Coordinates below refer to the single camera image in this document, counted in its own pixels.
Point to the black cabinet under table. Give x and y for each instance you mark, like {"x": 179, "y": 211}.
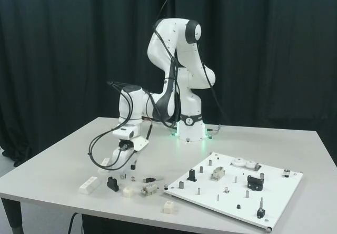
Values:
{"x": 131, "y": 226}

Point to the black USB plug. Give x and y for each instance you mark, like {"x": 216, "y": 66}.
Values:
{"x": 148, "y": 180}

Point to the black D-SUB plug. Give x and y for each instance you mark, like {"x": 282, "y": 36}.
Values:
{"x": 112, "y": 185}

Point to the long white peg holder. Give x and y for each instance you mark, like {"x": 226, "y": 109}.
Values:
{"x": 104, "y": 166}
{"x": 90, "y": 185}

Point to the white cube plug holder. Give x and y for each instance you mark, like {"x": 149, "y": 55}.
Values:
{"x": 168, "y": 208}
{"x": 129, "y": 192}

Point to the beige metal connector plug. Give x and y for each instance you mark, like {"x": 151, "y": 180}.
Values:
{"x": 148, "y": 188}

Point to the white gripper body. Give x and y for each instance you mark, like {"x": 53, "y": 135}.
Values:
{"x": 123, "y": 159}

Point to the medium metal square peg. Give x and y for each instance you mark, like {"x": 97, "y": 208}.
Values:
{"x": 201, "y": 169}

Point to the large metal square peg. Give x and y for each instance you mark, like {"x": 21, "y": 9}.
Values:
{"x": 181, "y": 185}

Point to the dark table leg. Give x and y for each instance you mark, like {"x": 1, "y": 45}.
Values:
{"x": 10, "y": 215}

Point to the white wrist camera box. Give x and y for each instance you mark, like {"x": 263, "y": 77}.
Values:
{"x": 123, "y": 134}

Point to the metal bolt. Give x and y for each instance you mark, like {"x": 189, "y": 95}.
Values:
{"x": 261, "y": 203}

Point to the white task board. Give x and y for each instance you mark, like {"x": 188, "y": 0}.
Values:
{"x": 231, "y": 213}

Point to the black curtains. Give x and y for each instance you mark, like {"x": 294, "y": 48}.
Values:
{"x": 52, "y": 47}

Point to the flat white mounting plate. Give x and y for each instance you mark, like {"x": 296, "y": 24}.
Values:
{"x": 139, "y": 143}

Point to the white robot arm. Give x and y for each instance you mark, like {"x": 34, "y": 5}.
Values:
{"x": 189, "y": 86}

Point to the white gear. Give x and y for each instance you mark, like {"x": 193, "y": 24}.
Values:
{"x": 250, "y": 165}
{"x": 238, "y": 162}

